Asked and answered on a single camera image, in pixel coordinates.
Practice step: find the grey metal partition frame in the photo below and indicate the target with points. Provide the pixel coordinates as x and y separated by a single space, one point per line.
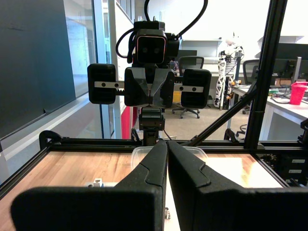
60 113

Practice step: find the clear plastic tub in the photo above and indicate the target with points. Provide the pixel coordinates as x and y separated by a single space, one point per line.
137 154

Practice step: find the black aluminium table frame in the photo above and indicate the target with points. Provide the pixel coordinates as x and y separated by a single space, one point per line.
265 72

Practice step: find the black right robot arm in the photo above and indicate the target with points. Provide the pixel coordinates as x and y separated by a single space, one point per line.
151 120

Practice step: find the white lattice figure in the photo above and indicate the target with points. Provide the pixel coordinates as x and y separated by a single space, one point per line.
223 72

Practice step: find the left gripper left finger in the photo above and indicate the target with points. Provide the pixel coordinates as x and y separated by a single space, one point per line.
108 209

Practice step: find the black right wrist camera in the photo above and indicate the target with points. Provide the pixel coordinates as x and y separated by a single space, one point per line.
150 48

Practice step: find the black office chair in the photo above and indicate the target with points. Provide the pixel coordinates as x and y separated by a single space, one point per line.
191 62
250 69

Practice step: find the red panel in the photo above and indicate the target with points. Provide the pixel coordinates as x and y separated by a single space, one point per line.
126 122

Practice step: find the blue and white socket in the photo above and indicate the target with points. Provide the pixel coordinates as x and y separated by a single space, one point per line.
97 182

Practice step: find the white office desk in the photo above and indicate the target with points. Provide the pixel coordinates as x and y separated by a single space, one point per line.
281 113

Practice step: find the red plastic cup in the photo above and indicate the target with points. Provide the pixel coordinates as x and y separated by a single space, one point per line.
298 93

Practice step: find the black computer monitor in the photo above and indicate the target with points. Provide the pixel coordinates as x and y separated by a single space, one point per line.
293 55

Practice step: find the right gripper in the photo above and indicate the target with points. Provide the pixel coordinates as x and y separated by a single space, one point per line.
102 72

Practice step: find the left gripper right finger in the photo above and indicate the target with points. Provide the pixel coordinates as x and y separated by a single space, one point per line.
228 209

